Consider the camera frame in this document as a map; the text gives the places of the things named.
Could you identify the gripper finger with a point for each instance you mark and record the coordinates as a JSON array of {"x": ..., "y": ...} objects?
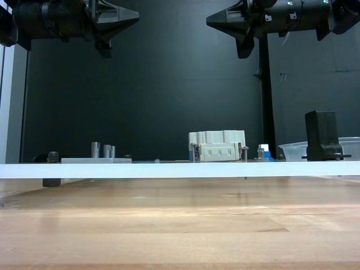
[
  {"x": 227, "y": 17},
  {"x": 234, "y": 31},
  {"x": 112, "y": 29},
  {"x": 126, "y": 15}
]

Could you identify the black bar holder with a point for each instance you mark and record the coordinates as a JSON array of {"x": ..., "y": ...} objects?
[{"x": 320, "y": 132}]

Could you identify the white taskboard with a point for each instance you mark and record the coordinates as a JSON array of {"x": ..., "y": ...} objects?
[{"x": 180, "y": 170}]

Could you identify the beige connector housing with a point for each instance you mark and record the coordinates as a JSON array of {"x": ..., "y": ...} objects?
[{"x": 219, "y": 140}]

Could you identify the silver connector mounting screw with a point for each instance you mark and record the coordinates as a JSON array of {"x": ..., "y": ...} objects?
[{"x": 245, "y": 148}]

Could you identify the large steel peg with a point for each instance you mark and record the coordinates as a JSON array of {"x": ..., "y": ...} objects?
[{"x": 95, "y": 150}]

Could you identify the medium steel peg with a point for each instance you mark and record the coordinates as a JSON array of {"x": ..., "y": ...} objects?
[{"x": 107, "y": 152}]

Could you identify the small steel peg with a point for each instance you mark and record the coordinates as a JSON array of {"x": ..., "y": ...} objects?
[{"x": 114, "y": 152}]

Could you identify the silver metal bolt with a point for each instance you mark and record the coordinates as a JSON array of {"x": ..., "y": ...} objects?
[{"x": 260, "y": 154}]

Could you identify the small blue socket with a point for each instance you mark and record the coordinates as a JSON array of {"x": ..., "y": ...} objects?
[{"x": 268, "y": 156}]

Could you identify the black socket head screw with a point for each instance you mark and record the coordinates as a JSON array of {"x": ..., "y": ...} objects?
[{"x": 128, "y": 156}]

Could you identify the grey metal plate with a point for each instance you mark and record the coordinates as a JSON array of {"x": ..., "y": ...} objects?
[{"x": 84, "y": 160}]

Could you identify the clear plastic tub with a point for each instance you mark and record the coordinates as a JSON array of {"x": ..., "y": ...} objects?
[{"x": 295, "y": 152}]

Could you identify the black threaded screw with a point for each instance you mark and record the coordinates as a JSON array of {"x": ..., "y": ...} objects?
[{"x": 53, "y": 157}]

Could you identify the blue clamp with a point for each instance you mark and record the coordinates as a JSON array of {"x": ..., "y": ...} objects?
[{"x": 191, "y": 157}]

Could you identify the small screw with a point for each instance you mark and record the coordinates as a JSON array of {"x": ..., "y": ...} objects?
[{"x": 157, "y": 160}]

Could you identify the black board foot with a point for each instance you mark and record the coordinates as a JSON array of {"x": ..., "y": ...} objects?
[{"x": 51, "y": 182}]

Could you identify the black vertical post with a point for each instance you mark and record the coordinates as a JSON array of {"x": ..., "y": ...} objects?
[{"x": 265, "y": 98}]

